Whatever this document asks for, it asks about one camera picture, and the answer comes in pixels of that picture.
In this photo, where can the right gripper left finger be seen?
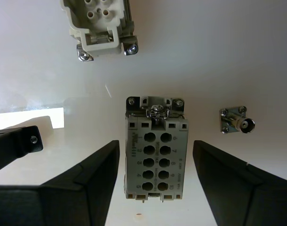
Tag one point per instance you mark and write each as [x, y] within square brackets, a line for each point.
[63, 202]

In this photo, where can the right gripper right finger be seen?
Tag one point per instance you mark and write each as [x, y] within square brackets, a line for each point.
[247, 202]

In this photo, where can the beige HAN10E connector insert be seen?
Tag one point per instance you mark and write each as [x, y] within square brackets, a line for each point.
[155, 164]

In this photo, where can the black connector housing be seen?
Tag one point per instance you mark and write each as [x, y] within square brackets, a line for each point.
[14, 146]

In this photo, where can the beige connector hub socket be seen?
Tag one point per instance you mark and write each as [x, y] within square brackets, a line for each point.
[98, 35]

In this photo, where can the white mounting board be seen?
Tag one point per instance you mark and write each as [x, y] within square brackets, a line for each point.
[204, 58]

